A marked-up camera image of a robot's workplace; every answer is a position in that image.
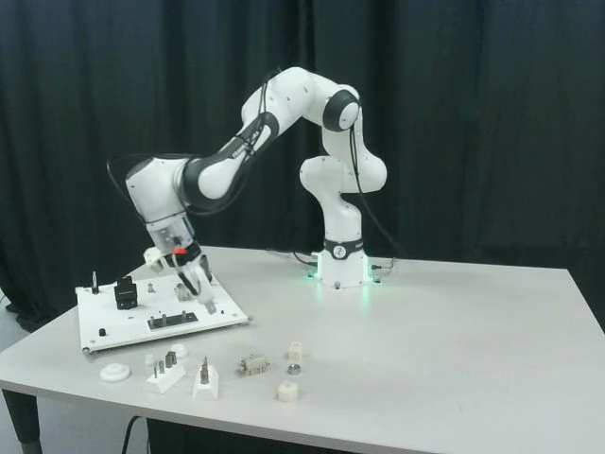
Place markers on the white large gear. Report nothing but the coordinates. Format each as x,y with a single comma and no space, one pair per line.
115,372

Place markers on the black curtain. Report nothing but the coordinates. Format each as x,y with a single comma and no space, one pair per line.
472,118

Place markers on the slim upright metal plug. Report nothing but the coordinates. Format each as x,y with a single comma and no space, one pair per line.
94,283

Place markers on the white cube holder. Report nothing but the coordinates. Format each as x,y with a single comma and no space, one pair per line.
286,391
294,350

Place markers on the white square peg holder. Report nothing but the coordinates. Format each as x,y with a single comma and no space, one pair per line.
163,382

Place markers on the black box under table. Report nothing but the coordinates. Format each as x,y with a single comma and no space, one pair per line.
212,440

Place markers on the metal waterproof plug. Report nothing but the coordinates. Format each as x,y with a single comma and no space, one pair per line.
253,366

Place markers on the large metal round peg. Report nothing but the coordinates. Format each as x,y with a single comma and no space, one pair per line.
204,377

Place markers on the white task board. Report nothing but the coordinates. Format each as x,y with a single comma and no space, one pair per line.
198,326

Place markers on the metal bolt nut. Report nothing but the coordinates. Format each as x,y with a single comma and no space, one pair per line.
294,370

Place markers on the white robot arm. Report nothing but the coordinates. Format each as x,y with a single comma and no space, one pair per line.
340,222

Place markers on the large metal square peg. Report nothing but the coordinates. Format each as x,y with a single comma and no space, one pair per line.
171,361

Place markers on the metal BNC plug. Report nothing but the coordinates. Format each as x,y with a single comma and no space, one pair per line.
151,287

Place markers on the black table leg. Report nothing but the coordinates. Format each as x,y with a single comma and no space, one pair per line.
21,421

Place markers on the thin black rod red tag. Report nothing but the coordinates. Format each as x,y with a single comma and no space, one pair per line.
178,251

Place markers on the white round peg holder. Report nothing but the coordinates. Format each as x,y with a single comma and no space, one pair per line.
206,389

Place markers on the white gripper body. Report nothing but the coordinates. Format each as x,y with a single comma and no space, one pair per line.
196,284

